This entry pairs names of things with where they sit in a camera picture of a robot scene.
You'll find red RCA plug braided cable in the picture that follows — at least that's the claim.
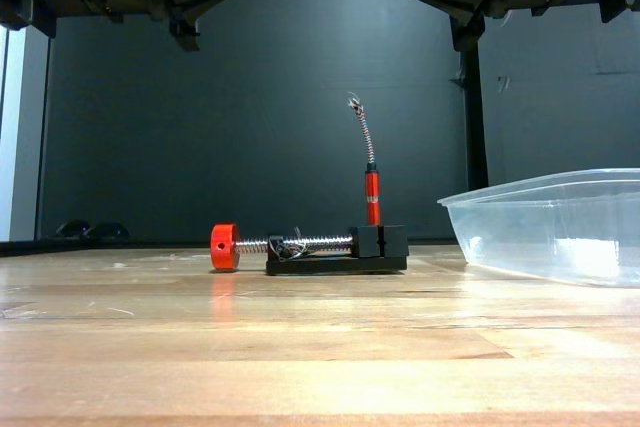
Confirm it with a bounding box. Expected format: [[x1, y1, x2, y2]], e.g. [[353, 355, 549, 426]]
[[344, 90, 383, 204]]

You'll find clear plastic tub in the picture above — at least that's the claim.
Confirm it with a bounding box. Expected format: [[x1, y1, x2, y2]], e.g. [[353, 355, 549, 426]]
[[438, 167, 640, 290]]

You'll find black rounded object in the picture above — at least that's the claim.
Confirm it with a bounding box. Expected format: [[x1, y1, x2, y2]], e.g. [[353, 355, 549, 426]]
[[85, 221, 130, 241], [55, 219, 91, 239]]

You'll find red round vise knob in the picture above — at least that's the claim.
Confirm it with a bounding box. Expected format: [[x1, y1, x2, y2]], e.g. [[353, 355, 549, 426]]
[[209, 223, 243, 273]]

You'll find silver threaded vise screw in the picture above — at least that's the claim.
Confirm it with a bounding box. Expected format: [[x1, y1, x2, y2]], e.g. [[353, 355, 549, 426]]
[[233, 231, 359, 255]]

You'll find black frame post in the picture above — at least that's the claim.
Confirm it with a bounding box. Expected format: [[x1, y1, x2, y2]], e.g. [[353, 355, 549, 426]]
[[452, 16, 490, 191]]

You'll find black vise clamp frame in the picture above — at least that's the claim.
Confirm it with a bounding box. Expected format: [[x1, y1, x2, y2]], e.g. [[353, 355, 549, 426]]
[[265, 223, 409, 277]]

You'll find black frame bottom rail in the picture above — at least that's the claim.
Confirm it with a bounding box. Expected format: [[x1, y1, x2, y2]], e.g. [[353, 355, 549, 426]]
[[0, 238, 214, 259]]

